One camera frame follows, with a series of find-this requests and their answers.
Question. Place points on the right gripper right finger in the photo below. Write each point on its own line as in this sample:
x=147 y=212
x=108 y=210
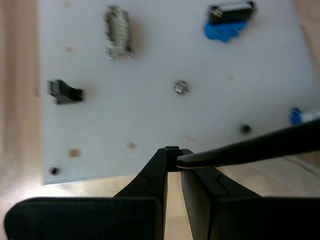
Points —
x=250 y=220

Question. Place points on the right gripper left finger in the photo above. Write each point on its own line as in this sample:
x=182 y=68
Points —
x=87 y=220

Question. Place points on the small blue and white connector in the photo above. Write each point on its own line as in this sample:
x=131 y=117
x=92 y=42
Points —
x=296 y=116

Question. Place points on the black USB hub block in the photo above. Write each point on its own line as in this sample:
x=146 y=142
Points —
x=65 y=93

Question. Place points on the beige multi-pin connector housing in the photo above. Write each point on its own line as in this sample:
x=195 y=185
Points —
x=117 y=32

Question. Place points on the small black screw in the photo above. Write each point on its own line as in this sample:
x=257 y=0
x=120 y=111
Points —
x=53 y=170
x=245 y=128

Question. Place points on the white plastic board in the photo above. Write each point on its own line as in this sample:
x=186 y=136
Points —
x=150 y=112

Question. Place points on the small silver metal fitting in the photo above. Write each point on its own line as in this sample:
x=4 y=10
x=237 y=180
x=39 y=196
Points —
x=180 y=87

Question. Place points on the blue plastic connector mount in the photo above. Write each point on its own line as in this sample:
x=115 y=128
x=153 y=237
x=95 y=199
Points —
x=220 y=33

